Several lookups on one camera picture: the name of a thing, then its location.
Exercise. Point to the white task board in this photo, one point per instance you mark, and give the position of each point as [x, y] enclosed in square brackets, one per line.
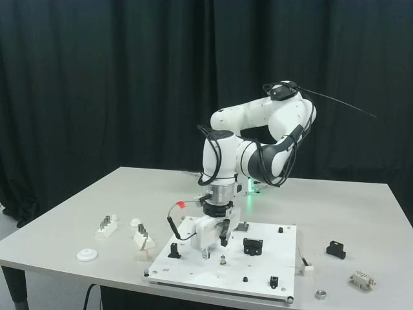
[258, 271]

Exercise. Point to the beige waterproof plug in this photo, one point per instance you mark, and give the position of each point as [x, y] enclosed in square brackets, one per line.
[363, 278]

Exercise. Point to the white round peg holder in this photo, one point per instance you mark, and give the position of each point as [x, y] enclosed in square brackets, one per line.
[103, 233]

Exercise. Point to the grey USB plug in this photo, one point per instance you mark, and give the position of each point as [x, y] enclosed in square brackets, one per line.
[145, 245]

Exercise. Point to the white small gear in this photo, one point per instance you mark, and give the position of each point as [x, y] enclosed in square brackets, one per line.
[135, 223]

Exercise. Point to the black D-SUB plug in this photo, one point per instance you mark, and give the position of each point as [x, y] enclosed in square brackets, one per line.
[335, 250]

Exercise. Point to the white medium gear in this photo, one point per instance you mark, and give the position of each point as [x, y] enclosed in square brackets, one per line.
[115, 217]

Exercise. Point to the white large gear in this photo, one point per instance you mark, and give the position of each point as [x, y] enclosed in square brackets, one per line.
[87, 255]

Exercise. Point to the thin black rod red tag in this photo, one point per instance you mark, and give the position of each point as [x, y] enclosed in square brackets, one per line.
[173, 227]

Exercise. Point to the metal hex nut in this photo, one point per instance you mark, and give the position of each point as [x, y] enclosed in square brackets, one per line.
[321, 294]

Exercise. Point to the small white plug holder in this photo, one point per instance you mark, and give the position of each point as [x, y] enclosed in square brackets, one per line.
[308, 269]
[143, 255]

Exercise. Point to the black curtain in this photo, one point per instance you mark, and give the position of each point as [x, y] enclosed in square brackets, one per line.
[96, 80]

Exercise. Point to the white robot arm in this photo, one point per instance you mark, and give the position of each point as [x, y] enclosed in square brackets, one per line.
[219, 151]

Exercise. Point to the dark table leg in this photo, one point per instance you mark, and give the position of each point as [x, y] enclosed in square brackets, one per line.
[14, 287]

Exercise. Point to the white square peg holder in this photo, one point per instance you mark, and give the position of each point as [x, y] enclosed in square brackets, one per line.
[138, 238]

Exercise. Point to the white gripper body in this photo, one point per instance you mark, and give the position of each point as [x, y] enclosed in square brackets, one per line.
[203, 234]

